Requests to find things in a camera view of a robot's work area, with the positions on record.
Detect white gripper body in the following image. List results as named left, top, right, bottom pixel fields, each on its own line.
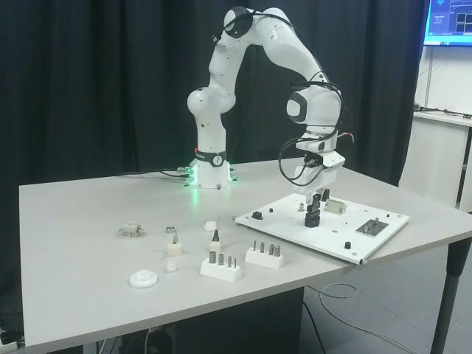
left=294, top=162, right=338, bottom=197

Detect white task board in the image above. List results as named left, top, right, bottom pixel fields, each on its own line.
left=234, top=193, right=412, bottom=266

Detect white square peg holder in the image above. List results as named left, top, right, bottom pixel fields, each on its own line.
left=244, top=247, right=286, bottom=271

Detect black Ethernet plug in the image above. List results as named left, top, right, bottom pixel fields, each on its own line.
left=211, top=215, right=223, bottom=243

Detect white round peg holder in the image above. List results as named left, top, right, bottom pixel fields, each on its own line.
left=199, top=257, right=243, bottom=283

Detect black table leg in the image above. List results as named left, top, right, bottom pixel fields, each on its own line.
left=430, top=241, right=468, bottom=354

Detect beige waterproof plug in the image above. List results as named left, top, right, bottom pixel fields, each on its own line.
left=117, top=222, right=145, bottom=238

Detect white large gear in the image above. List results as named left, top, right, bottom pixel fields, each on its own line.
left=128, top=270, right=160, bottom=288

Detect blue screen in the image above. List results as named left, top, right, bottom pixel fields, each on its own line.
left=423, top=0, right=472, bottom=48

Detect black curtain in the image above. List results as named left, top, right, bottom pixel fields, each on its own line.
left=0, top=0, right=431, bottom=333

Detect black looping cable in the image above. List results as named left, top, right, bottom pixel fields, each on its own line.
left=281, top=138, right=313, bottom=174
left=277, top=136, right=314, bottom=182

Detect grey floor cable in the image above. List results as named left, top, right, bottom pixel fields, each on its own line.
left=304, top=282, right=437, bottom=354

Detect black base cable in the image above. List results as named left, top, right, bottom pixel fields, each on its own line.
left=123, top=167, right=196, bottom=181

